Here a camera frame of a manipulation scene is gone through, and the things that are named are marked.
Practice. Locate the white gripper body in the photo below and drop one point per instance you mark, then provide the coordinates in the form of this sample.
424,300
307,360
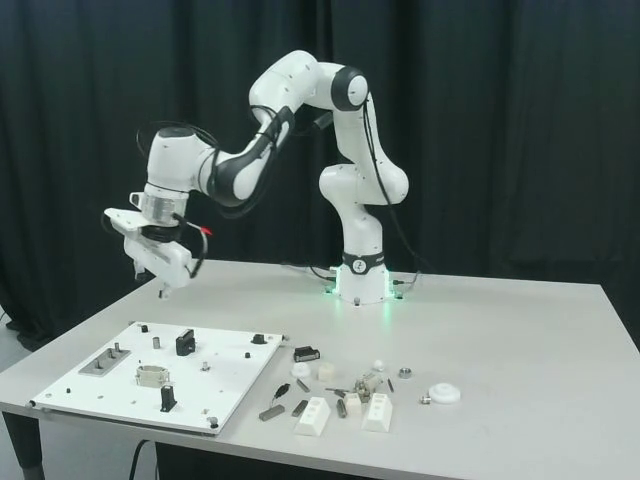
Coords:
162,262

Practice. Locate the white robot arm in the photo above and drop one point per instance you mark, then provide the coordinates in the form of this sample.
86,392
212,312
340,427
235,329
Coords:
360,225

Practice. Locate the metal square peg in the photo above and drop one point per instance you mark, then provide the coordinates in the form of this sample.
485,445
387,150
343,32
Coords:
272,413
299,408

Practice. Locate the white peg holder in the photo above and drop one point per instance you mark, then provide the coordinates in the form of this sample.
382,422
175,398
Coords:
377,412
311,417

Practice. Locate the thin metal round peg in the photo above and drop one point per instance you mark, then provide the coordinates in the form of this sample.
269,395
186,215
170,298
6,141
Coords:
336,390
390,385

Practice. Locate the white task board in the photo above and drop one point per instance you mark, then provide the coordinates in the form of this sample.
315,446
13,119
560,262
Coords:
225,380

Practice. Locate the black USB plug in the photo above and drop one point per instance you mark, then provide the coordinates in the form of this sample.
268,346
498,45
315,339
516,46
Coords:
283,390

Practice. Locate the black D-SUB plug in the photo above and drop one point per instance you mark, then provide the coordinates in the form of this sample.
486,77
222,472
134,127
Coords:
306,354

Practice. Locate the white medium gear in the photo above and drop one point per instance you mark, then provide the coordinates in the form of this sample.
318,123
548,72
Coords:
299,370

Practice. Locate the dark table leg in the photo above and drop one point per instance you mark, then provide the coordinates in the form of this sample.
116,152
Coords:
22,445

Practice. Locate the metal waterproof plug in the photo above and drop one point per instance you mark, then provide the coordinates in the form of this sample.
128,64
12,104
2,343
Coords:
365,387

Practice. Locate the white small gear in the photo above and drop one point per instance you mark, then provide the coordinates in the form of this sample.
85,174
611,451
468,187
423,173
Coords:
379,364

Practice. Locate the metal bolt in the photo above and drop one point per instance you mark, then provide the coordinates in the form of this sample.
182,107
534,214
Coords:
404,373

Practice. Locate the white large gear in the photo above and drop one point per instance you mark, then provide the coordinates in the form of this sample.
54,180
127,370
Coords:
445,393

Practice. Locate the black curtain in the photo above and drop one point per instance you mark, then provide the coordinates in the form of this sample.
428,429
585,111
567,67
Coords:
500,125

